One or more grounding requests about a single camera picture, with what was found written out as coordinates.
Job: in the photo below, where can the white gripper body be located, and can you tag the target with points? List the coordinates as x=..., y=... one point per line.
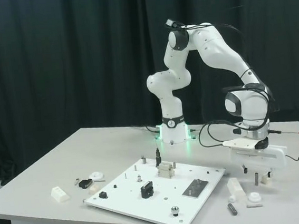
x=260, y=158

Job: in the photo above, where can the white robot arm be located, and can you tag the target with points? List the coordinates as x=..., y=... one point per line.
x=220, y=47

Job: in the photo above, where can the small white holder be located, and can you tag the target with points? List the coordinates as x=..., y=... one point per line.
x=265, y=181

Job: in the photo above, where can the grey metal round peg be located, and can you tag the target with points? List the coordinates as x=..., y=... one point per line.
x=256, y=179

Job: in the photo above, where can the long white holder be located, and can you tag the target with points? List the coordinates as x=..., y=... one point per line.
x=236, y=189

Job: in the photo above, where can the flat white mounting plate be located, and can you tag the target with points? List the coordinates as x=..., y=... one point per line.
x=238, y=143

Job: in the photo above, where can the white medium gear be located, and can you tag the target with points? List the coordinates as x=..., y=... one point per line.
x=253, y=197

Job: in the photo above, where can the white small gear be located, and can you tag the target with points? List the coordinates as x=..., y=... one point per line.
x=232, y=197

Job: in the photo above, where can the flat metal square peg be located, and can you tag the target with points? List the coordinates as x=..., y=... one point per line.
x=254, y=205

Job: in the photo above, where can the dark metal round peg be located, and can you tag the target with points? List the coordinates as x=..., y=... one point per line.
x=232, y=208

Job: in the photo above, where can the small metal peg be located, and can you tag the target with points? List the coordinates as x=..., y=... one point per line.
x=198, y=182
x=190, y=192

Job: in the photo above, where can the metal bolt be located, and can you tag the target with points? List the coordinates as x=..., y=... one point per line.
x=174, y=210

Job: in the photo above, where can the black slender plug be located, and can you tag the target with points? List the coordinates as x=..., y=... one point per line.
x=158, y=157

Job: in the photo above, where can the metal BNC plug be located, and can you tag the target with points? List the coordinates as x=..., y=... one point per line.
x=139, y=178

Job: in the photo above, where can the white task board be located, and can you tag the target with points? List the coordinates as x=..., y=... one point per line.
x=137, y=205

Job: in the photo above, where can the white large gear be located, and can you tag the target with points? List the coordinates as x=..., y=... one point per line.
x=94, y=175

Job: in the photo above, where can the small beige cube holder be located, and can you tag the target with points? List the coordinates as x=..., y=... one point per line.
x=94, y=189

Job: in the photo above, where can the black D-SUB plug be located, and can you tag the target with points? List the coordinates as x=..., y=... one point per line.
x=85, y=184

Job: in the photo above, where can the metal USB plug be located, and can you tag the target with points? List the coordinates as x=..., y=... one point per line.
x=77, y=181

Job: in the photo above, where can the white holder with three holes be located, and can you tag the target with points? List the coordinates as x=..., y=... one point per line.
x=60, y=195

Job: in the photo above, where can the black curtain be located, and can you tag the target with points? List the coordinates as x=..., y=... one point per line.
x=54, y=60

